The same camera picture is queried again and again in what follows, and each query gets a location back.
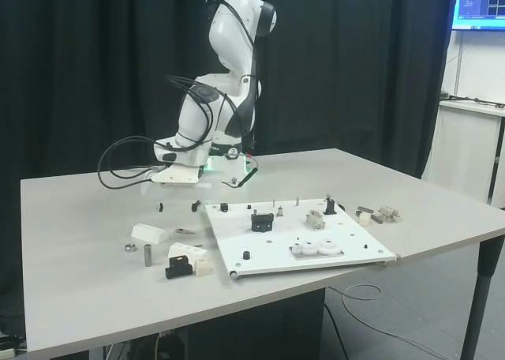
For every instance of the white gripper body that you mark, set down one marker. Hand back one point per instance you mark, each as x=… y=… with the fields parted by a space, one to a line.
x=173 y=192

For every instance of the metal BNC plug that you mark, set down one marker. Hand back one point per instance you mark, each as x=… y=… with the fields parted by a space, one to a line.
x=280 y=211

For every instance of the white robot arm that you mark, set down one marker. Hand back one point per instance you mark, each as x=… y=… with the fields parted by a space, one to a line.
x=189 y=115

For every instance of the white holder block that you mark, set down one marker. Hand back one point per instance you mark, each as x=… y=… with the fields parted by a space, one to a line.
x=150 y=233

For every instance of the white holder with holes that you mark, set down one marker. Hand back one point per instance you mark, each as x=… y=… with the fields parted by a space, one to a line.
x=187 y=251

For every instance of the large metal round peg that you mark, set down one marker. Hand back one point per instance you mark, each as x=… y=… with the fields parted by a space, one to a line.
x=148 y=255

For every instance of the metal bolt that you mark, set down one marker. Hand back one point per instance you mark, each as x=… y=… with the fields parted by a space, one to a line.
x=129 y=247

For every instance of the small white cube holder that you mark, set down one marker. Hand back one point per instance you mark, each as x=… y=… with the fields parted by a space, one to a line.
x=203 y=267

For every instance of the black D-SUB plug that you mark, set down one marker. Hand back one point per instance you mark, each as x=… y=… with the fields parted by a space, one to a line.
x=178 y=268

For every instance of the white task board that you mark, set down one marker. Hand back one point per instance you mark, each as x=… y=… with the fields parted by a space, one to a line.
x=300 y=233

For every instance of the white medium gear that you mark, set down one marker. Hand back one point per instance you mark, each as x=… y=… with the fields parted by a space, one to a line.
x=304 y=250

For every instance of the white large gear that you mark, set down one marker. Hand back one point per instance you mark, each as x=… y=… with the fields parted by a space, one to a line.
x=329 y=247

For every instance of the black curtain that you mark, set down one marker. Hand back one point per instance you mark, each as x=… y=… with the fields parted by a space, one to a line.
x=79 y=79

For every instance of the small white peg holder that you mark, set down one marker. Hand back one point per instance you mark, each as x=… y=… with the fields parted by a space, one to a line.
x=363 y=217

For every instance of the white power strip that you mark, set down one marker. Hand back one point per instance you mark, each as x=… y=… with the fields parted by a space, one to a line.
x=10 y=346

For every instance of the white cabinet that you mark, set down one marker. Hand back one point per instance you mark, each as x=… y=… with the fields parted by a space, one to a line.
x=465 y=154

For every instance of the black table leg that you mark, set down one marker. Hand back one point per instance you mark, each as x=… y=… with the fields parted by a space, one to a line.
x=483 y=289

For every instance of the blue screen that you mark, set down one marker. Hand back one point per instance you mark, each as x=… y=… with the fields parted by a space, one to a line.
x=479 y=4

